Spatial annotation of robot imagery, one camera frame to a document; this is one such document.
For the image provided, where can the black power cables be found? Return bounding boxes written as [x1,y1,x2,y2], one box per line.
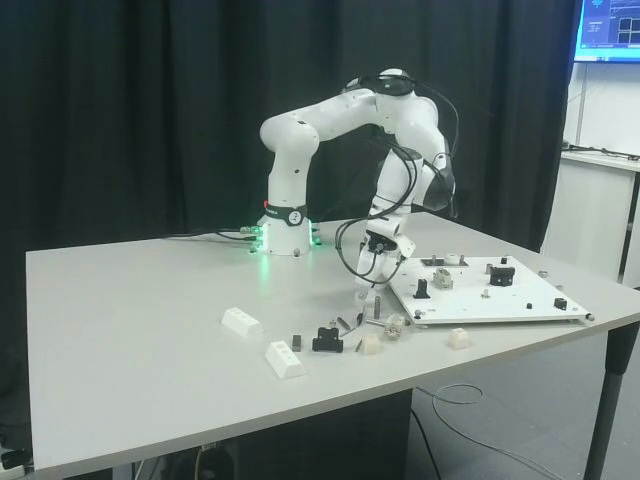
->
[167,227,261,242]

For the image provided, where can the white peg holder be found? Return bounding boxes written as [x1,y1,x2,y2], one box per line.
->
[221,306,265,342]
[263,340,308,380]

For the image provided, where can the black curtain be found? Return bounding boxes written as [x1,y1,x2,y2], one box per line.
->
[0,0,586,441]

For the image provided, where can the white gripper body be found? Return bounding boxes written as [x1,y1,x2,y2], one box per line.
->
[356,248,399,291]

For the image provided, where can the white cabinet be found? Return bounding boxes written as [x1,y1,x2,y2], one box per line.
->
[542,144,640,290]

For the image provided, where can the grey floor cable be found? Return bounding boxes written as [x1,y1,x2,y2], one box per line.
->
[430,383,640,480]

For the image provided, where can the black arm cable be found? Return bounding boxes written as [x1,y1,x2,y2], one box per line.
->
[333,73,460,289]

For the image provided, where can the grey table leg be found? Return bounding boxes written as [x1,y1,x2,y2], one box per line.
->
[583,324,632,480]

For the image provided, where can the black D-SUB plug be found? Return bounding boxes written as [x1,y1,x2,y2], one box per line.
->
[311,324,347,353]

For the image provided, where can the white task board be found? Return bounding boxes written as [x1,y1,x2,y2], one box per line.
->
[387,254,596,330]

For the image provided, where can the clear Ethernet plug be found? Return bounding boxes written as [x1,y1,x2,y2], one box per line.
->
[381,316,408,342]

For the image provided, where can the blue screen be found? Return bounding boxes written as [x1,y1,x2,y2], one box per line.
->
[572,0,640,65]

